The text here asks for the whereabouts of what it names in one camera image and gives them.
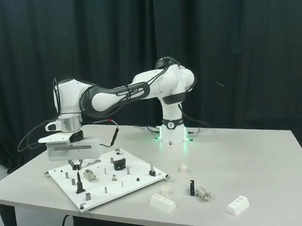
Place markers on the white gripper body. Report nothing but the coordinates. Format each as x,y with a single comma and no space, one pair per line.
75,151

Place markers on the black USB plug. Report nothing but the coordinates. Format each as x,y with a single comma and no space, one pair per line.
79,182

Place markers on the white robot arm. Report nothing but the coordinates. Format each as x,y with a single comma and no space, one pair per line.
169,77

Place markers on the metal square peg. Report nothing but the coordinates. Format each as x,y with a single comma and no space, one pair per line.
73,181
88,196

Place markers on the thin metal round peg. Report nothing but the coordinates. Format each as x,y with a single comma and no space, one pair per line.
128,171
105,190

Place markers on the metal BNC plug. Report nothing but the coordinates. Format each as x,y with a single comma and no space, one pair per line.
114,178

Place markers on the metal bolt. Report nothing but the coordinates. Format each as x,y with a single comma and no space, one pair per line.
117,151

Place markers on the white task board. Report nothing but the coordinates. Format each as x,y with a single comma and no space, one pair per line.
134,193

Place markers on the black box under table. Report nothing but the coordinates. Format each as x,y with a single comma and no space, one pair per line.
120,224

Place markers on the black table leg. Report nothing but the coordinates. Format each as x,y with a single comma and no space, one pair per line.
7,219

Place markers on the small white holder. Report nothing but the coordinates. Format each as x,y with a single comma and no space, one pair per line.
182,168
166,189

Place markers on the long white holder with holes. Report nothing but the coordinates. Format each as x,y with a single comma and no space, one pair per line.
162,201
237,203

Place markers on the black D-SUB plug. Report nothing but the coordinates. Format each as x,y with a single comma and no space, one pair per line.
191,188

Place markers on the black curtain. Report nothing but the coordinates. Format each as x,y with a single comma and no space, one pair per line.
64,34

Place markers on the grey waterproof plug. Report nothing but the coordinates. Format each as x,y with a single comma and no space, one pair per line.
203,194

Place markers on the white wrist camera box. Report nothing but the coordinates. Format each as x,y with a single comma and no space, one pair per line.
52,126

